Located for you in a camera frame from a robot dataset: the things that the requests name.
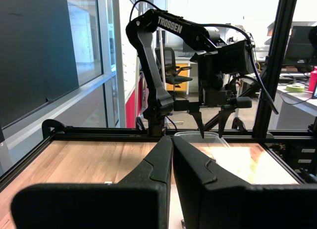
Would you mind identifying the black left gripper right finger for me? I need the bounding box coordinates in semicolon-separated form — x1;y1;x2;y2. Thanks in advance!
172;137;317;229

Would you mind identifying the red wall panel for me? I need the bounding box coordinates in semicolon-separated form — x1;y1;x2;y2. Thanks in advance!
125;75;145;128

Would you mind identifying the clear plastic container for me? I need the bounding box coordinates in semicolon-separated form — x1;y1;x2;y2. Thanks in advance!
173;131;230;150

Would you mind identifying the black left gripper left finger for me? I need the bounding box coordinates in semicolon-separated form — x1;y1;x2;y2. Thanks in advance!
11;135;173;229

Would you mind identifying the black office chair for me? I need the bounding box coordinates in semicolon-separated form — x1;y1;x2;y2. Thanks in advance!
155;47;194;93

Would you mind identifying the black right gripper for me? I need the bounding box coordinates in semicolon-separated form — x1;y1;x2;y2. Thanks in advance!
173;50;253;139

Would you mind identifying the thick black camera cable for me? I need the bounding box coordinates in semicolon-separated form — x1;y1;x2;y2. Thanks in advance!
202;23;280;115

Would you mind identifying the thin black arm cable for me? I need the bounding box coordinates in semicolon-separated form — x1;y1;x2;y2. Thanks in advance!
129;0;169;24

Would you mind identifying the white office desk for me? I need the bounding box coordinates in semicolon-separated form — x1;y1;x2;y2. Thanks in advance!
268;75;317;131

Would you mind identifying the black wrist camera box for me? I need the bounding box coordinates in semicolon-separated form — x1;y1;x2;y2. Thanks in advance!
217;40;256;75

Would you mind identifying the black computer monitor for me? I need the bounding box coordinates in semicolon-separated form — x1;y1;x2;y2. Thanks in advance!
282;21;317;66

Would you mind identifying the white window post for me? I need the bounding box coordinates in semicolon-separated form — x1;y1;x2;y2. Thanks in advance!
97;0;127;128

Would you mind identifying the pink bottle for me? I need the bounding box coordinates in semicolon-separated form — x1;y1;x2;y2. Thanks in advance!
309;65;317;92

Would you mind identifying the black aluminium frame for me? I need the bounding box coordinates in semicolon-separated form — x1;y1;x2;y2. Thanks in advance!
0;0;317;192

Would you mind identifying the green tape roll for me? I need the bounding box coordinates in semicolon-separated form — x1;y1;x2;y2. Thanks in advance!
286;83;306;92

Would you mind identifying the yellow cabinet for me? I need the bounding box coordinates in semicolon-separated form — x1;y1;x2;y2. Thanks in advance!
165;63;190;94

